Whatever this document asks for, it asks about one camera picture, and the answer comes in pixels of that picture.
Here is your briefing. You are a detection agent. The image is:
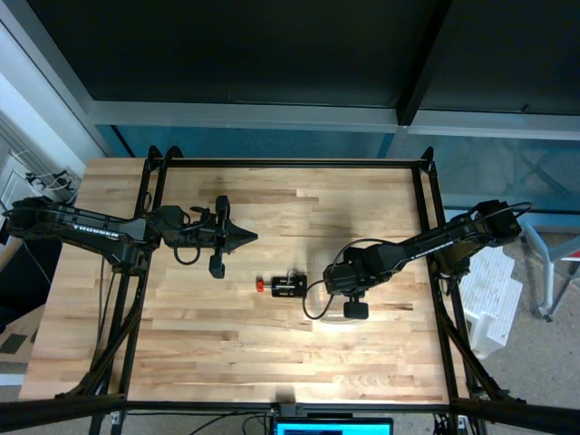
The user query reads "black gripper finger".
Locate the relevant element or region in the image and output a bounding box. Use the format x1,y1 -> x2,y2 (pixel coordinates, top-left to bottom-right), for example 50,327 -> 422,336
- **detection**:
229,219 -> 259,237
229,235 -> 259,253

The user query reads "bundle of white cables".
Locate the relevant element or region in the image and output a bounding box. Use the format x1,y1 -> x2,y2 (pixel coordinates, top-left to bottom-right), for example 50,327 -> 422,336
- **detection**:
12,151 -> 79,194

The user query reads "black wall post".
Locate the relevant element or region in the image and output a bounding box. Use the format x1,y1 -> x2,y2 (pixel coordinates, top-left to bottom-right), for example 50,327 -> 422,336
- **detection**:
396,0 -> 457,127

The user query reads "blue laptop screen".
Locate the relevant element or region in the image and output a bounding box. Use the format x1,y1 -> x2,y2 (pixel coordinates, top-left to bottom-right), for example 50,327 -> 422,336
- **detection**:
271,416 -> 394,435

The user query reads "black clamp with red knob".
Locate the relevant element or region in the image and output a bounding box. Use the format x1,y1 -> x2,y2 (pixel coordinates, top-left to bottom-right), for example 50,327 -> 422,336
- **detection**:
255,271 -> 309,299

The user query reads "white stepped plastic block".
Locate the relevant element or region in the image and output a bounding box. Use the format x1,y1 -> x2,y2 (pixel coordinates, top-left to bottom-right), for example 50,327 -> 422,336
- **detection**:
457,246 -> 518,362

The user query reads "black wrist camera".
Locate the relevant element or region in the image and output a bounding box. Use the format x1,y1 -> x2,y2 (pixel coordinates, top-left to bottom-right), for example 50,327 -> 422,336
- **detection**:
322,262 -> 362,295

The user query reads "grey metal chair frame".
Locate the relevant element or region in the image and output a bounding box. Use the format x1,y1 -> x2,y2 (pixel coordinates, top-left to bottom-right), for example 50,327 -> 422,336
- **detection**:
518,220 -> 580,324

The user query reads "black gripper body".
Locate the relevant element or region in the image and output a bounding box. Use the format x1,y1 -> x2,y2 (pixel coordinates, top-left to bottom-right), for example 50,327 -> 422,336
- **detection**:
342,292 -> 370,320
173,196 -> 235,279

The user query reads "black aluminium frame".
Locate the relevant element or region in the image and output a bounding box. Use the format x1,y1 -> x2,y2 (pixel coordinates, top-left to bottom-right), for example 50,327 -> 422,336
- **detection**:
0,144 -> 580,435

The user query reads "clear plastic tub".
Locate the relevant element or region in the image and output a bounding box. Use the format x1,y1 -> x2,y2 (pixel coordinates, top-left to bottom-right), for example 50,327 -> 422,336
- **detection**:
310,248 -> 369,326

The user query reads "brown cardboard box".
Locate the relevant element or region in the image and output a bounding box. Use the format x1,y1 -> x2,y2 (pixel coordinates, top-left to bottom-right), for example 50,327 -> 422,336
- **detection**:
0,303 -> 49,363

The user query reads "black camera cable loop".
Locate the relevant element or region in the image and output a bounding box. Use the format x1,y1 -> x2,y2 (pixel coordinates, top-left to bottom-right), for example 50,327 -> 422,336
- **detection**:
173,238 -> 203,266
301,278 -> 339,322

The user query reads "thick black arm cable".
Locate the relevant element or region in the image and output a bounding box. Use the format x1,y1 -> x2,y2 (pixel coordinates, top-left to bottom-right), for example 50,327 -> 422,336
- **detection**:
330,238 -> 391,273

